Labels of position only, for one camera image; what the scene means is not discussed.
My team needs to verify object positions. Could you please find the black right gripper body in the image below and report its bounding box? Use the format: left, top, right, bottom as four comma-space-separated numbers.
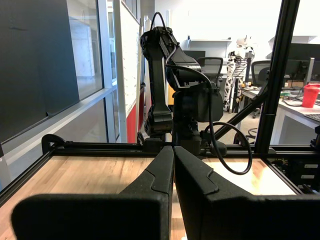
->
172, 83, 228, 155

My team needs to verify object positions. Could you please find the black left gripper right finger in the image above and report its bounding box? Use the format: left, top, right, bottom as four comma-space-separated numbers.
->
174, 146, 320, 240

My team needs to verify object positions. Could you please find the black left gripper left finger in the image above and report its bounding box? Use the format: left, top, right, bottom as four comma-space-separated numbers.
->
11, 145, 174, 240

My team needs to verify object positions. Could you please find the black mesh office chair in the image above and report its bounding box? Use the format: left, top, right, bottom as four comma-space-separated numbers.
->
196, 56, 225, 86

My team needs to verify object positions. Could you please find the small dark monitor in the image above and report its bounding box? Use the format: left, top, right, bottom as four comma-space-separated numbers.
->
189, 50, 206, 66

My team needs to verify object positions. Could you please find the black electronics box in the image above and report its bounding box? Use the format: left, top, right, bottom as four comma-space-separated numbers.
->
271, 157, 320, 195

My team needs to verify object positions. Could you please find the white lattice robot figure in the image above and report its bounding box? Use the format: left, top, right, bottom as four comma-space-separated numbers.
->
221, 34, 259, 113

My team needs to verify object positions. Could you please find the grey office chair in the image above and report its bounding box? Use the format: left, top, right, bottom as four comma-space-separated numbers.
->
250, 59, 272, 119

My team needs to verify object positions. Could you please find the white office desk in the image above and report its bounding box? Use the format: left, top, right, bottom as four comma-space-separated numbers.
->
241, 88, 320, 146

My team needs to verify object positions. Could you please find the red plastic bottle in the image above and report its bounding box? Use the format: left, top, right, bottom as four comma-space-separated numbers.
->
301, 83, 320, 108

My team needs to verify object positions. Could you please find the wide dark monitor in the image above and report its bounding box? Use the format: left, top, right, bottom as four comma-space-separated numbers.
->
284, 42, 320, 76

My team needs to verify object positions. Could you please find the black keyboard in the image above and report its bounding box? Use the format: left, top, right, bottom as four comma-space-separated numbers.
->
302, 112, 320, 123

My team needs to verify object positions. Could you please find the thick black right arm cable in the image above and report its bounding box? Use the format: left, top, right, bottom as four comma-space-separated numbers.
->
164, 63, 253, 176

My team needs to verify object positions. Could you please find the black metal frame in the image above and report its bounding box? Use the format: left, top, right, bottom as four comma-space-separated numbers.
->
0, 0, 320, 208

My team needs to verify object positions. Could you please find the white wall shelf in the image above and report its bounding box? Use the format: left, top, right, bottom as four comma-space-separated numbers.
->
186, 37, 233, 51

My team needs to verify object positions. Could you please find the black arched frame bracket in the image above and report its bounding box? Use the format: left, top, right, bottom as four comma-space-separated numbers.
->
41, 133, 66, 154

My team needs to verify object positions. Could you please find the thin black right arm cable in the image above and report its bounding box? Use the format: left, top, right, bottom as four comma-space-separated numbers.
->
151, 11, 168, 30

